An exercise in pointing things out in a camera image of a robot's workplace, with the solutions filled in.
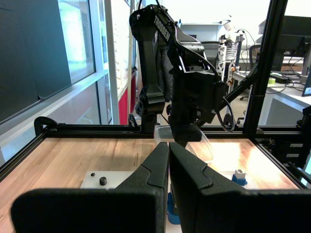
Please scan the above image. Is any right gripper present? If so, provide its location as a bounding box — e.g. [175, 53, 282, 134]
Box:
[168, 72, 216, 148]

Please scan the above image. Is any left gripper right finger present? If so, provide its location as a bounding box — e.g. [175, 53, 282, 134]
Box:
[169, 142, 311, 233]

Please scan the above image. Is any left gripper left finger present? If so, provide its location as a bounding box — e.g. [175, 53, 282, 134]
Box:
[10, 142, 170, 233]

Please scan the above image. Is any clear plastic tub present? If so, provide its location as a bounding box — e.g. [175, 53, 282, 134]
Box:
[154, 124, 215, 163]

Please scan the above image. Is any white board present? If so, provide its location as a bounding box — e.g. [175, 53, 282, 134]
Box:
[80, 169, 258, 233]

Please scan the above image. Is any small blue plastic block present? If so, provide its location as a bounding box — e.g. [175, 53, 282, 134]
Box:
[167, 191, 181, 225]

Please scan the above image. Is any white lattice pillar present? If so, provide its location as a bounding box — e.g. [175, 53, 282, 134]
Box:
[217, 41, 228, 81]

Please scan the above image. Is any white office desk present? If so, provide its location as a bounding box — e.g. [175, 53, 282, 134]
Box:
[263, 70, 311, 127]

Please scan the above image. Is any large black monitor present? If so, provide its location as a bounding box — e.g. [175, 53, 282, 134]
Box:
[273, 16, 311, 71]

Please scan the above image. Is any blue black connector mount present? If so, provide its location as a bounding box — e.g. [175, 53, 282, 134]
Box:
[231, 169, 248, 185]

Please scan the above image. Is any right arm cable loop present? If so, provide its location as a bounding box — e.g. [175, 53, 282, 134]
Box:
[217, 98, 236, 133]

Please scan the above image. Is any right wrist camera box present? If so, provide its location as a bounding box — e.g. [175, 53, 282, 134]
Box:
[213, 81, 228, 114]

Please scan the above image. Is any black table frame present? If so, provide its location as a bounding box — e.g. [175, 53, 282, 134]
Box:
[0, 0, 311, 189]

